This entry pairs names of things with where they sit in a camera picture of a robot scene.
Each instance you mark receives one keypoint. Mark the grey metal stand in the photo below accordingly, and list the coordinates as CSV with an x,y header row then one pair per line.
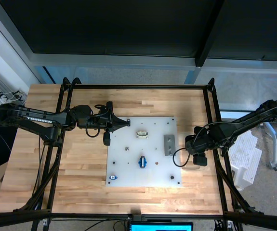
x,y
275,149

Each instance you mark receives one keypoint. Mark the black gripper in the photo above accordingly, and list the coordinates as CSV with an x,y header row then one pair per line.
x,y
109,120
200,160

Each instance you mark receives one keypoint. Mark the black room pillar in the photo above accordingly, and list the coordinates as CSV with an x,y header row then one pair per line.
x,y
208,36

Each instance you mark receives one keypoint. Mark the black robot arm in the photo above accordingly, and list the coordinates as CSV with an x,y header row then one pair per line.
x,y
244,120
44,119

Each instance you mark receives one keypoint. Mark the blue round holder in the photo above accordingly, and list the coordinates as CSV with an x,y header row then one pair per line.
x,y
146,163

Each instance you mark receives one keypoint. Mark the black metal frame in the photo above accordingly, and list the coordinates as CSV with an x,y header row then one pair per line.
x,y
138,86

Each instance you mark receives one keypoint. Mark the clear plastic tub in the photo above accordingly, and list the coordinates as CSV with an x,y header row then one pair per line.
x,y
188,168

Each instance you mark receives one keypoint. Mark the grey aluminium block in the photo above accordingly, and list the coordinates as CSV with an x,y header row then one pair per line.
x,y
169,150

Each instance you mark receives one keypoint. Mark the white task board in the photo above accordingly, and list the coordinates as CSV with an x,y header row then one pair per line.
x,y
152,175

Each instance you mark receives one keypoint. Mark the blue square holder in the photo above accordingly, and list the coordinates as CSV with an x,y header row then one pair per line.
x,y
109,177

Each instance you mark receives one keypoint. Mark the small black table camera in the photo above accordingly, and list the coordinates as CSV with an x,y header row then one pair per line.
x,y
138,217

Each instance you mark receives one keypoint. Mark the blue laptop screen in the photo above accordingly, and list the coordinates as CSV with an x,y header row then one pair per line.
x,y
160,227

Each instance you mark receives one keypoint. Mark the black plug silver top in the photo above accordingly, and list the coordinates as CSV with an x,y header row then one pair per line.
x,y
142,161

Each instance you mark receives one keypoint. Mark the white connector housing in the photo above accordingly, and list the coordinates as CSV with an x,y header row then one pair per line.
x,y
142,134

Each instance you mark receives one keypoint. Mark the black upright bracket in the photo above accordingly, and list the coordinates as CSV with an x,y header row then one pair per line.
x,y
129,120

